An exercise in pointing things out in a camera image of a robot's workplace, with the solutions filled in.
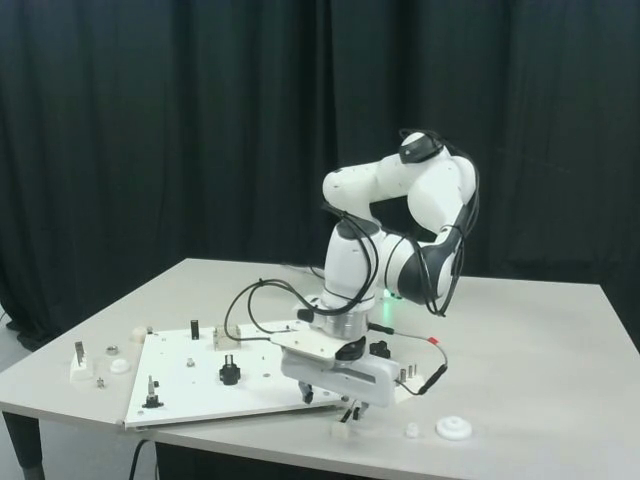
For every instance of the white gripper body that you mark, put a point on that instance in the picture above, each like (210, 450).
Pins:
(360, 382)

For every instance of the small white USB holder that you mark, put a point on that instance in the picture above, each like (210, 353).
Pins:
(338, 431)

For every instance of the black D-SUB plug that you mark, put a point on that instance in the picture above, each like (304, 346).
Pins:
(378, 346)

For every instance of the white peg holder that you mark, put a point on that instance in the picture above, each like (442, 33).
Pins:
(411, 395)

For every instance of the white small gear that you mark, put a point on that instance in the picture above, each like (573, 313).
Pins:
(412, 430)

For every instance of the thin black rod red tag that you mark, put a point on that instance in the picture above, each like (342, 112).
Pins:
(434, 380)

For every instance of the black round waterproof plug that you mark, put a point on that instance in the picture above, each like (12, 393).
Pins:
(231, 372)

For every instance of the white large gear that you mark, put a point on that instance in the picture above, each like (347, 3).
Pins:
(454, 430)

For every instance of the white task board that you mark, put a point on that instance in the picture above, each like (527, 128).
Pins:
(200, 395)

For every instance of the metal shaft on black base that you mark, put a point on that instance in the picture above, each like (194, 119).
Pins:
(150, 397)

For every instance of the white medium gear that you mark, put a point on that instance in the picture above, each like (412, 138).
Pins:
(119, 366)

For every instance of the metal hex nut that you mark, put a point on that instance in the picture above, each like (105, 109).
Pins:
(111, 348)

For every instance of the small metal bolt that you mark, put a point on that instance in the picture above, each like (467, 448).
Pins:
(101, 383)

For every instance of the white holder with metal plug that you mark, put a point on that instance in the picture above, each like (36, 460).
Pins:
(82, 367)

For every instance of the black table leg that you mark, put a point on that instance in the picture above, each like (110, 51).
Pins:
(22, 445)

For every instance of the black curtain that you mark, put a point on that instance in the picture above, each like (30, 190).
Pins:
(150, 100)

